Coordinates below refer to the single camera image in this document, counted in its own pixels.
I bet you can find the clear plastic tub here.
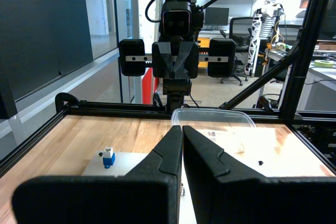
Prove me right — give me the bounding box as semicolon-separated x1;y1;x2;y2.
170;108;257;154

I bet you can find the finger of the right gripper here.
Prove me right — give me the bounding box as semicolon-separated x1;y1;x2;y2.
152;41;174;79
173;41;200;79

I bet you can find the white lattice robot model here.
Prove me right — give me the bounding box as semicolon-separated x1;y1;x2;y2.
246;0;284;76

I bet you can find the black table clamp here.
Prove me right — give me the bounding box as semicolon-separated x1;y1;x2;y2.
54;92;80;110
256;95;274;110

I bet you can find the white desk shelf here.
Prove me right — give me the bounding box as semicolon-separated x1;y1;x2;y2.
209;0;261;36

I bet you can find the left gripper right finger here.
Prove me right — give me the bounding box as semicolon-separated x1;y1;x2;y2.
183;125;336;224

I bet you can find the yellow drawer cabinet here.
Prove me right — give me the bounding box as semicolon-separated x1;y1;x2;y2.
197;37;211;69

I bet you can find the black computer monitor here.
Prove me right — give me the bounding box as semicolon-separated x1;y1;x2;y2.
204;7;230;27

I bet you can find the black looped camera cable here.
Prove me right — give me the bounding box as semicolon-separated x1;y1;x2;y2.
144;0;169;23

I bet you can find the green tape roll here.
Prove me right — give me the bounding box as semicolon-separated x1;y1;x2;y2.
314;60;335;69

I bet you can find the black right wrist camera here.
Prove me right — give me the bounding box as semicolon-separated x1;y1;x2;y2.
160;1;192;36

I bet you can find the black aluminium frame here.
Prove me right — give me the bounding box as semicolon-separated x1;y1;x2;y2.
0;0;336;180

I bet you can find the black office chair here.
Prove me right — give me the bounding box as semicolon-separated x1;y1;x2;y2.
219;16;253;87

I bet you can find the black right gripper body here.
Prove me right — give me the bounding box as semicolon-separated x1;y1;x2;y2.
118;38;236;79

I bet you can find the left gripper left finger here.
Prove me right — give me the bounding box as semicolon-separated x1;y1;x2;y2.
12;125;184;224

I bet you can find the white desk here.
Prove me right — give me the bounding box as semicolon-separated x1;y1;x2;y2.
296;61;336;112

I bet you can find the blue and white connector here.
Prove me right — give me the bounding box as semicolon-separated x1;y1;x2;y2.
102;147;116;169

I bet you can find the red cabinet panel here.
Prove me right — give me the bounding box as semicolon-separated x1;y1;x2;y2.
141;67;160;104

